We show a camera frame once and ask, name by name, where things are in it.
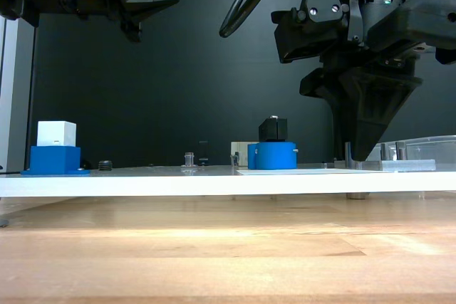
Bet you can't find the beige connector housing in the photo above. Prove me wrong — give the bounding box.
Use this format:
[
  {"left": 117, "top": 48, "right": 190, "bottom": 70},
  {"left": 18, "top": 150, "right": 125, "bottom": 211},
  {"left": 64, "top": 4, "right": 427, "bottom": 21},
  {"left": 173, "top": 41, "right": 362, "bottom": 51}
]
[{"left": 230, "top": 141, "right": 250, "bottom": 168}]

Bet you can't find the small blue square mount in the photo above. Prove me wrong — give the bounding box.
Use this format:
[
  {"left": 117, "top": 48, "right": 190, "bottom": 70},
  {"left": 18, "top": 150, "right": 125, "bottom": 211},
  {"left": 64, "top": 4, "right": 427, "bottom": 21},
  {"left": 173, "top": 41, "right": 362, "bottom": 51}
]
[{"left": 20, "top": 145, "right": 91, "bottom": 177}]

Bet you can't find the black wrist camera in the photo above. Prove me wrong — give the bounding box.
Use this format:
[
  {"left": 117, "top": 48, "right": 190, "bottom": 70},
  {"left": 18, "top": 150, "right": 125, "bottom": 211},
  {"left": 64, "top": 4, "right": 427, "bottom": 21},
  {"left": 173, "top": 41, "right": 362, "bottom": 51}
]
[{"left": 272, "top": 0, "right": 348, "bottom": 65}]

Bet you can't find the clear plastic tub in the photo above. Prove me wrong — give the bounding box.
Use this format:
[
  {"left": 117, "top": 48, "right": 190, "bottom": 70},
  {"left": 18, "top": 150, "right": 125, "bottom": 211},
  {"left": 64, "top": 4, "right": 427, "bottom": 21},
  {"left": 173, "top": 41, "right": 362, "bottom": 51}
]
[{"left": 368, "top": 135, "right": 456, "bottom": 172}]

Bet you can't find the white board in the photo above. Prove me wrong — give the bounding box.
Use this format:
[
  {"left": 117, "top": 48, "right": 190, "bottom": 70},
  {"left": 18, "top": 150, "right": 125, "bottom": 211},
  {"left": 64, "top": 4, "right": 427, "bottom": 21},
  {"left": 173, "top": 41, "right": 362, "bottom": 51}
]
[{"left": 0, "top": 164, "right": 456, "bottom": 199}]

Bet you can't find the blue round mount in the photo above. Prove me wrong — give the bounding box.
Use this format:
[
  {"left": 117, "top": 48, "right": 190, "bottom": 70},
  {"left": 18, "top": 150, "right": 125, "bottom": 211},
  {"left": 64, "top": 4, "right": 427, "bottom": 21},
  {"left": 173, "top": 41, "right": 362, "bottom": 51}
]
[{"left": 247, "top": 141, "right": 299, "bottom": 171}]

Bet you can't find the grey aluminium block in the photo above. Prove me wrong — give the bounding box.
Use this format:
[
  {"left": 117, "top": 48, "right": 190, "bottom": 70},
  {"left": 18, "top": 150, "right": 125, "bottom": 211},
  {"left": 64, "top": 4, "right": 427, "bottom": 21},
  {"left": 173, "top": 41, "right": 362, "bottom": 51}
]
[{"left": 380, "top": 158, "right": 436, "bottom": 172}]

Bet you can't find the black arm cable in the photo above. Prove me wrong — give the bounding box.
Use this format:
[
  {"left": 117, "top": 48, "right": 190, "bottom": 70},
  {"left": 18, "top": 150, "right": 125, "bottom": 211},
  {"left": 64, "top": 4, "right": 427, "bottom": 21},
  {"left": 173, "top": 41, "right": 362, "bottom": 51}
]
[{"left": 219, "top": 0, "right": 282, "bottom": 38}]

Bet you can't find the white cube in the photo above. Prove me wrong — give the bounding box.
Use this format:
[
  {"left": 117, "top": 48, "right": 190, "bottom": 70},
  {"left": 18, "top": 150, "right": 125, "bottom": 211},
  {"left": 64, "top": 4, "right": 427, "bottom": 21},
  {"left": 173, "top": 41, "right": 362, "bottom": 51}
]
[{"left": 36, "top": 120, "right": 77, "bottom": 148}]

